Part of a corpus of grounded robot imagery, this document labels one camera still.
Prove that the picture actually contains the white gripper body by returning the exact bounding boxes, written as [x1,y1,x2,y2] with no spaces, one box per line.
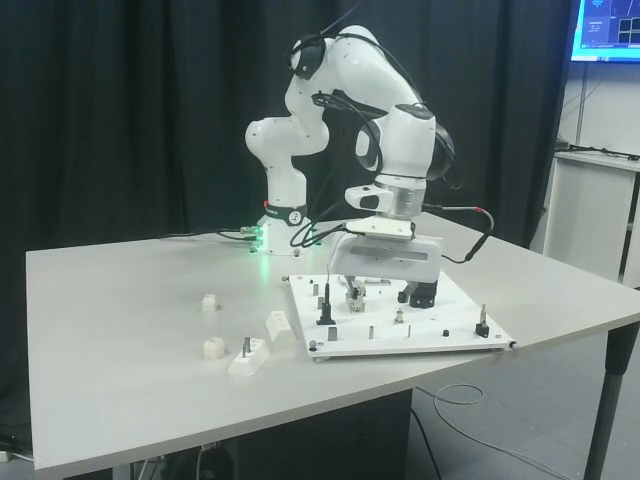
[331,230,444,283]

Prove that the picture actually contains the white peg holder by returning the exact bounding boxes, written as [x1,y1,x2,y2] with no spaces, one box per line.
[227,338,272,376]

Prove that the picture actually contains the flat white mounting plate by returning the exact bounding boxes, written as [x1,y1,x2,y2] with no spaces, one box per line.
[346,217,416,239]

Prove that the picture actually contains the white task board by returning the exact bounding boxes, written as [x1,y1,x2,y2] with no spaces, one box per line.
[280,272,519,362]

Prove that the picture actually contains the white wedge-shaped holder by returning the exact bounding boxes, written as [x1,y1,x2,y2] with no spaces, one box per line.
[264,310,296,347]

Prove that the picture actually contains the white cabinet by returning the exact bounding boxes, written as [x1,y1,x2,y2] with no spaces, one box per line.
[529,149,640,291]

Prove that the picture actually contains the dark grey table leg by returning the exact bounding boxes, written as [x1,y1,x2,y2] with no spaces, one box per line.
[593,327,629,480]

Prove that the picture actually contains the black curtain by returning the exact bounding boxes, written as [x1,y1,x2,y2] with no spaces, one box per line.
[0,0,574,251]

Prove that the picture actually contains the blue screen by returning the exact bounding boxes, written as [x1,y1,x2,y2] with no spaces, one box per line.
[569,0,640,65]

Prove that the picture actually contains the black plug with cable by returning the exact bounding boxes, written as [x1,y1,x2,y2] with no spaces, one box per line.
[316,263,336,327]

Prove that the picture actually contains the thin black rod on wire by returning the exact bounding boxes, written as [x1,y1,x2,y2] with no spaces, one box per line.
[423,202,496,265]

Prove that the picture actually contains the black power cable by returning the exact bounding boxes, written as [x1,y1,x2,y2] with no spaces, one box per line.
[167,225,261,243]

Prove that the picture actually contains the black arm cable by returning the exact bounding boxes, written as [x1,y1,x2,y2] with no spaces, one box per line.
[284,29,461,191]

